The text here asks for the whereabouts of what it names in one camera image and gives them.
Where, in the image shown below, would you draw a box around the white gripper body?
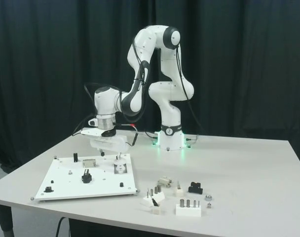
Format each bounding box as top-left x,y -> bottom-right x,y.
88,134 -> 130,153

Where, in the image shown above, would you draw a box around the flat white plate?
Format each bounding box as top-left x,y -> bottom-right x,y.
80,127 -> 104,136

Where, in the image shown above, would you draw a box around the white task board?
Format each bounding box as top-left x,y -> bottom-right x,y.
29,153 -> 140,202

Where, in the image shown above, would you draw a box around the beige waterproof plug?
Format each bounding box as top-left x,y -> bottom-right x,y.
157,175 -> 172,188

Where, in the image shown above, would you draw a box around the black D-SUB plug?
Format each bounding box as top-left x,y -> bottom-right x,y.
188,181 -> 204,195

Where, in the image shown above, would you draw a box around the wide white peg holder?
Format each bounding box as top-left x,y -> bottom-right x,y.
175,205 -> 202,218

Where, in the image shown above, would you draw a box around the black curtain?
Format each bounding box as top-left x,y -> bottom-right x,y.
0,0 -> 300,173

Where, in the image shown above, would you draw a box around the dark grey table leg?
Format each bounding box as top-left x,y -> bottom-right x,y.
0,202 -> 13,237

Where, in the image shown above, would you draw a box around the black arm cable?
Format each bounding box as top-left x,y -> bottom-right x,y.
72,37 -> 199,139

